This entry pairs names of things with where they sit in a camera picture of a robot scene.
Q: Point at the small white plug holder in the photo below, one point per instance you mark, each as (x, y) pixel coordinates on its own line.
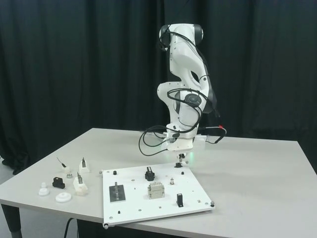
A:
(66, 169)

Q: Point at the clear Ethernet plug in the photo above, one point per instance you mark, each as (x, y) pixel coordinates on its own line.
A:
(181, 160)

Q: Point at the white Ethernet plug holder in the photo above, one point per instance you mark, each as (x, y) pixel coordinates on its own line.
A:
(81, 191)

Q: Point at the white two-peg holder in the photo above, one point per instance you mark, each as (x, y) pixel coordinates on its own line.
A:
(78, 184)

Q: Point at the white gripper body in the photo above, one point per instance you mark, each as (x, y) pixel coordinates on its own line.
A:
(180, 145)

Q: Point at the white single-peg holder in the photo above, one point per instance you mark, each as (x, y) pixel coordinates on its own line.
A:
(84, 169)

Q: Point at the white large gear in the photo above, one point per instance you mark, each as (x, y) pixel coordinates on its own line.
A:
(63, 198)

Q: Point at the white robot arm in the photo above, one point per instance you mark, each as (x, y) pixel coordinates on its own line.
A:
(184, 54)

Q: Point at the white task board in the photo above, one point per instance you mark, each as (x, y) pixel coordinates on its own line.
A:
(148, 208)

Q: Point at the white medium gear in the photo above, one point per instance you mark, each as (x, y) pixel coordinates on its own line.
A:
(43, 192)

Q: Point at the white small gear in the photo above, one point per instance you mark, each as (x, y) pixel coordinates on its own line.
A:
(43, 185)

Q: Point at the dark table leg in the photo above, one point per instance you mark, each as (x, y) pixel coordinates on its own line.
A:
(11, 220)

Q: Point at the black curtain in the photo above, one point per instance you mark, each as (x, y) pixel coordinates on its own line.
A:
(74, 62)

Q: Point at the black D-SUB plug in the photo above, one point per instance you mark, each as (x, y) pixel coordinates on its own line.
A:
(58, 183)

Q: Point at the metal square peg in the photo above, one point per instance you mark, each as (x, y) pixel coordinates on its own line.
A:
(80, 179)
(84, 162)

